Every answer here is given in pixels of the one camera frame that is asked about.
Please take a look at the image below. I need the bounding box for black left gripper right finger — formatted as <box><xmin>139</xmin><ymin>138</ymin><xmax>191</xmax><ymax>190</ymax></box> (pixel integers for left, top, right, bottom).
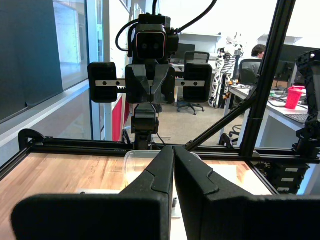
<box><xmin>174</xmin><ymin>146</ymin><xmax>320</xmax><ymax>240</ymax></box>

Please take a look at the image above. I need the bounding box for white desk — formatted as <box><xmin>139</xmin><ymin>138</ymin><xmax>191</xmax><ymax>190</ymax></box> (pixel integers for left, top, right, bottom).
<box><xmin>228</xmin><ymin>83</ymin><xmax>312</xmax><ymax>148</ymax></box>

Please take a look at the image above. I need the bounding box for red cabinet panel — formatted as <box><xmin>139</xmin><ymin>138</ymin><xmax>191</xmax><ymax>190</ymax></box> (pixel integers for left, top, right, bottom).
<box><xmin>111</xmin><ymin>94</ymin><xmax>131</xmax><ymax>142</ymax></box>

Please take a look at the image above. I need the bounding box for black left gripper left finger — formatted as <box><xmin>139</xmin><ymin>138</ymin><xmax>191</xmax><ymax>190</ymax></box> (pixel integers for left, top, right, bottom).
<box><xmin>11</xmin><ymin>145</ymin><xmax>175</xmax><ymax>240</ymax></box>

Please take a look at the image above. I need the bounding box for clear plastic tub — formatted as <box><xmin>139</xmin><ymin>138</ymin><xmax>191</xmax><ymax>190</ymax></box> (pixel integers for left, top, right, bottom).
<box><xmin>123</xmin><ymin>149</ymin><xmax>202</xmax><ymax>187</ymax></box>

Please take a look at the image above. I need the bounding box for red plastic cup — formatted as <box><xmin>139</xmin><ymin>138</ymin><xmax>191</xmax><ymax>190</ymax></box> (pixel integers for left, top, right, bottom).
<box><xmin>284</xmin><ymin>85</ymin><xmax>306</xmax><ymax>110</ymax></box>

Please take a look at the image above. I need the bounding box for white lattice humanoid robot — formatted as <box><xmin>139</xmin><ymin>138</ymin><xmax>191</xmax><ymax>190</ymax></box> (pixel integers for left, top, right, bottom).
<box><xmin>208</xmin><ymin>33</ymin><xmax>245</xmax><ymax>109</ymax></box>

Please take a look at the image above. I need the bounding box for person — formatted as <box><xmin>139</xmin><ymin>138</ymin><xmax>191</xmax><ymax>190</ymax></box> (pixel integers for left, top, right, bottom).
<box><xmin>250</xmin><ymin>43</ymin><xmax>267</xmax><ymax>60</ymax></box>

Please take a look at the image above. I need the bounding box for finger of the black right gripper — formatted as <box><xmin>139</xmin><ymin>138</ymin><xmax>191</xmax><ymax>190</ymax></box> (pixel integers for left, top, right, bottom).
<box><xmin>125</xmin><ymin>64</ymin><xmax>152</xmax><ymax>104</ymax></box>
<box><xmin>151</xmin><ymin>65</ymin><xmax>176</xmax><ymax>105</ymax></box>

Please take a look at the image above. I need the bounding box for grey office chair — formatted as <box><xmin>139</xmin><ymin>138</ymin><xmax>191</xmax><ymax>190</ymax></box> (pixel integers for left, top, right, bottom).
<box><xmin>238</xmin><ymin>58</ymin><xmax>263</xmax><ymax>87</ymax></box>

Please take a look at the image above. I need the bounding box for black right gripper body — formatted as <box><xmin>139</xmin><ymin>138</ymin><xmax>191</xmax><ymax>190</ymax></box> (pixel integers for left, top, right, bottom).
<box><xmin>87</xmin><ymin>61</ymin><xmax>213</xmax><ymax>103</ymax></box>

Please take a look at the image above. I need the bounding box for black lattice stand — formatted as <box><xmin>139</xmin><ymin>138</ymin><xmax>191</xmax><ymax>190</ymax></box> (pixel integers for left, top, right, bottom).
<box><xmin>292</xmin><ymin>48</ymin><xmax>320</xmax><ymax>161</ymax></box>

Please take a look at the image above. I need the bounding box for black mesh office chair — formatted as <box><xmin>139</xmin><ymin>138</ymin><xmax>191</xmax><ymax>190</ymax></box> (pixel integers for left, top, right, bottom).
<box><xmin>176</xmin><ymin>51</ymin><xmax>211</xmax><ymax>116</ymax></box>

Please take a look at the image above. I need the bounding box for black aluminium frame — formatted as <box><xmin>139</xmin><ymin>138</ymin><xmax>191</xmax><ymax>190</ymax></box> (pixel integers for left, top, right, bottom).
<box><xmin>0</xmin><ymin>0</ymin><xmax>320</xmax><ymax>196</ymax></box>

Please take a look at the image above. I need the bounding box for black keyboard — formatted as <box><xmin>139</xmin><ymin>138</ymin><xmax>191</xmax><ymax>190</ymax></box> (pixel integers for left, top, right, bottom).
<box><xmin>283</xmin><ymin>113</ymin><xmax>311</xmax><ymax>125</ymax></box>

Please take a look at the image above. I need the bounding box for black monitor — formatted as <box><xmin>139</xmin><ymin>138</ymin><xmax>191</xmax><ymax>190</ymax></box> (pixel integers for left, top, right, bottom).
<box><xmin>274</xmin><ymin>44</ymin><xmax>316</xmax><ymax>82</ymax></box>
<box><xmin>174</xmin><ymin>43</ymin><xmax>196</xmax><ymax>60</ymax></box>

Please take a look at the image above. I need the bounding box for black power supply stack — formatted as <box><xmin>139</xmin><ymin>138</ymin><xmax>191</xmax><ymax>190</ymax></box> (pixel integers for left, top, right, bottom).
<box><xmin>259</xmin><ymin>162</ymin><xmax>311</xmax><ymax>196</ymax></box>

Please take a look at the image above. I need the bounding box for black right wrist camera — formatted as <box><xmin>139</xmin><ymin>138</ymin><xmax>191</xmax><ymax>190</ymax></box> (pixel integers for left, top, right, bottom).
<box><xmin>135</xmin><ymin>14</ymin><xmax>172</xmax><ymax>60</ymax></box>

